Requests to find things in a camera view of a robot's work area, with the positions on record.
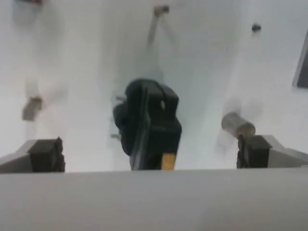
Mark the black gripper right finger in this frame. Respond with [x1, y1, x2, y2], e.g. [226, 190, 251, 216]
[236, 134, 308, 169]

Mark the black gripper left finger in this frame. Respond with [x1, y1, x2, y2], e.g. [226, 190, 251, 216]
[0, 136, 66, 173]

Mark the black D-SUB plug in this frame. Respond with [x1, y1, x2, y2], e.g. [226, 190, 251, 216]
[112, 77, 183, 171]

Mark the metal round peg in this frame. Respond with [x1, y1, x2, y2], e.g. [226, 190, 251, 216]
[221, 112, 257, 140]

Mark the metal square peg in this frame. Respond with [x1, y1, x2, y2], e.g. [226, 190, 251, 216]
[22, 96, 44, 121]

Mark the white task board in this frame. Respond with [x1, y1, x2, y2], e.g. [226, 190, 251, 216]
[0, 0, 308, 173]

